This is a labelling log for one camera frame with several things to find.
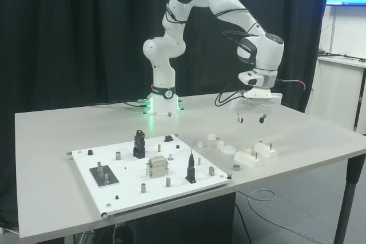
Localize white task board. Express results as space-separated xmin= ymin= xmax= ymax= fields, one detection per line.
xmin=65 ymin=133 xmax=234 ymax=219

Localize black curtains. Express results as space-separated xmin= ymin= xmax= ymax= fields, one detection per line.
xmin=0 ymin=0 xmax=329 ymax=225

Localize black wrist cable bundle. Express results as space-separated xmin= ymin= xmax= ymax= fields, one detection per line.
xmin=214 ymin=91 xmax=246 ymax=107

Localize black D-SUB plug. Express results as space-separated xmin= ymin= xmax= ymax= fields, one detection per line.
xmin=132 ymin=130 xmax=146 ymax=159

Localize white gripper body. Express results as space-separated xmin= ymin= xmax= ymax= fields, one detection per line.
xmin=231 ymin=93 xmax=283 ymax=115

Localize black plug with thin cable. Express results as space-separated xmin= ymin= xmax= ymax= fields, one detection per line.
xmin=185 ymin=141 xmax=198 ymax=184

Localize black box under table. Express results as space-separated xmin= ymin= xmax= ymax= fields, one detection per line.
xmin=73 ymin=192 xmax=238 ymax=244

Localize thin grey floor cable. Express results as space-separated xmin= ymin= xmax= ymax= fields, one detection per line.
xmin=247 ymin=189 xmax=287 ymax=244

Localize white peg holder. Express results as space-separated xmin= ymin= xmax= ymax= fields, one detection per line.
xmin=253 ymin=140 xmax=279 ymax=159
xmin=233 ymin=148 xmax=261 ymax=170

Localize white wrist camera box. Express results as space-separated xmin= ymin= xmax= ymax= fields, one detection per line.
xmin=238 ymin=71 xmax=263 ymax=86

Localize grey waterproof plug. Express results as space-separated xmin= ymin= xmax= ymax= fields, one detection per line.
xmin=145 ymin=155 xmax=168 ymax=177

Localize white cabinet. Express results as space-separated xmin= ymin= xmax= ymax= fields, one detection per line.
xmin=310 ymin=54 xmax=366 ymax=136

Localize black cables on cabinet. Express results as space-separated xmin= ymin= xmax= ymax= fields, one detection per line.
xmin=317 ymin=50 xmax=366 ymax=62

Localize flat white mounting plate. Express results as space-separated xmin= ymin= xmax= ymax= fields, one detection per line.
xmin=243 ymin=87 xmax=273 ymax=99

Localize dark table leg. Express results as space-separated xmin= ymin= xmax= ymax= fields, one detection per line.
xmin=339 ymin=158 xmax=361 ymax=244

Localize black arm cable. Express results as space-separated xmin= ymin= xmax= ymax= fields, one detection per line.
xmin=164 ymin=3 xmax=269 ymax=56

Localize black base cables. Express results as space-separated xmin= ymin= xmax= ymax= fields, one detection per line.
xmin=124 ymin=99 xmax=149 ymax=109

